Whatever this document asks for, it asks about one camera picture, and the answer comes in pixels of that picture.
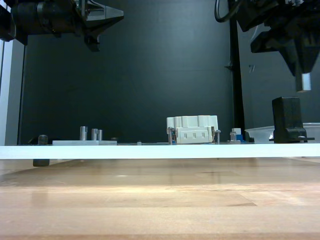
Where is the short silver metal bar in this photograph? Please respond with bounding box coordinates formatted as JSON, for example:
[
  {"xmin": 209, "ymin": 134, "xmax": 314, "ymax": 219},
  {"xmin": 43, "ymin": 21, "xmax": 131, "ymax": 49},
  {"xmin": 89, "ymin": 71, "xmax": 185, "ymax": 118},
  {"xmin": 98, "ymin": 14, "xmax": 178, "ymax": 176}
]
[{"xmin": 295, "ymin": 72, "xmax": 312, "ymax": 93}]

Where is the black plug housing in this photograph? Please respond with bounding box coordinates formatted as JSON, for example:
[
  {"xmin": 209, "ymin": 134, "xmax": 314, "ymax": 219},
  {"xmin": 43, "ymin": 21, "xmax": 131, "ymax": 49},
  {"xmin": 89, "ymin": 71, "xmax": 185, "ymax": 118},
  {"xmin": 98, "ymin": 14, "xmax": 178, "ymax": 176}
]
[{"xmin": 269, "ymin": 96, "xmax": 315, "ymax": 144}]

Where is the clear plastic tub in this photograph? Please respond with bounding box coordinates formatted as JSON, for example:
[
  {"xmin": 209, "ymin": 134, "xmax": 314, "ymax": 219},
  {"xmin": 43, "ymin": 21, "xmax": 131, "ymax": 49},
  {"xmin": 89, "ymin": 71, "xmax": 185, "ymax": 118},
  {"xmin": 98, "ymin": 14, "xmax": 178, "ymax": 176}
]
[{"xmin": 244, "ymin": 122, "xmax": 320, "ymax": 145}]

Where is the small blue white connector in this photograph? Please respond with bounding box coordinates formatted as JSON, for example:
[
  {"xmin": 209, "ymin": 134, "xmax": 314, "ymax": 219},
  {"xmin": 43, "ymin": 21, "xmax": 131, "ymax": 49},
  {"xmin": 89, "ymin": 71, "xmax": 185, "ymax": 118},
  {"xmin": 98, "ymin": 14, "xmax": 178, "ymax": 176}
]
[{"xmin": 231, "ymin": 127, "xmax": 245, "ymax": 144}]

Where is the grey metal peg plate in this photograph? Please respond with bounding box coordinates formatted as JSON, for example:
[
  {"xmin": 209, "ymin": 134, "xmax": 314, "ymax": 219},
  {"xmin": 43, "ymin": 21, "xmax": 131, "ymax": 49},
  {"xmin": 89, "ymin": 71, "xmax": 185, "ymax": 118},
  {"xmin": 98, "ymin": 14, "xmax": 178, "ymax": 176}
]
[{"xmin": 52, "ymin": 139, "xmax": 118, "ymax": 147}]

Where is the black threaded levelling screw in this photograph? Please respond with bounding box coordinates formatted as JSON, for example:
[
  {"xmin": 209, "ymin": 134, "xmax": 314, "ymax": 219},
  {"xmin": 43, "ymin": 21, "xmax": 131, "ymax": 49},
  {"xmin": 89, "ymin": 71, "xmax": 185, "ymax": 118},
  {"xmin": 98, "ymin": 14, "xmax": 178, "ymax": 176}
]
[{"xmin": 32, "ymin": 134, "xmax": 50, "ymax": 167}]

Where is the beige multi-pin connector housing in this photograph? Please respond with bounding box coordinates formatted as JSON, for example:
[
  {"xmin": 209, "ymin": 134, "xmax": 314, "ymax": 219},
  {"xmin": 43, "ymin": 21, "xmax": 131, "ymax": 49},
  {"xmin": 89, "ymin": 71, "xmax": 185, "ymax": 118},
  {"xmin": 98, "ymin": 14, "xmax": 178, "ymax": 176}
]
[{"xmin": 166, "ymin": 115, "xmax": 222, "ymax": 145}]

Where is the white task board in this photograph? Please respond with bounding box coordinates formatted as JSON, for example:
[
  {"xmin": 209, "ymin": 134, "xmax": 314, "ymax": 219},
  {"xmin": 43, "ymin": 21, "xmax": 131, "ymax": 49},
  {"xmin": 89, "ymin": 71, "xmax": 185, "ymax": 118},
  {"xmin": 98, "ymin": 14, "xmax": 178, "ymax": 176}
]
[{"xmin": 0, "ymin": 144, "xmax": 320, "ymax": 160}]

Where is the black metal frame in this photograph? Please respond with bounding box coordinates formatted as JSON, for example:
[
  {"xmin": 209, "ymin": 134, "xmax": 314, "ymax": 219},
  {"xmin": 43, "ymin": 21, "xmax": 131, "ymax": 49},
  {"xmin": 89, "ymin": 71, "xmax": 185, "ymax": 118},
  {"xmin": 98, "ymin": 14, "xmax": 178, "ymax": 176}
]
[{"xmin": 224, "ymin": 18, "xmax": 246, "ymax": 131}]

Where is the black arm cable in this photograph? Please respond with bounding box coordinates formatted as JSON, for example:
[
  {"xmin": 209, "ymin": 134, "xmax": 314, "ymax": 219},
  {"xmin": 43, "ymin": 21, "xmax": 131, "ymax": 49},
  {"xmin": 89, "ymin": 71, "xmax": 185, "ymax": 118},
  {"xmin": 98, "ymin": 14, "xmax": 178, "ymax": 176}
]
[{"xmin": 214, "ymin": 0, "xmax": 238, "ymax": 23}]

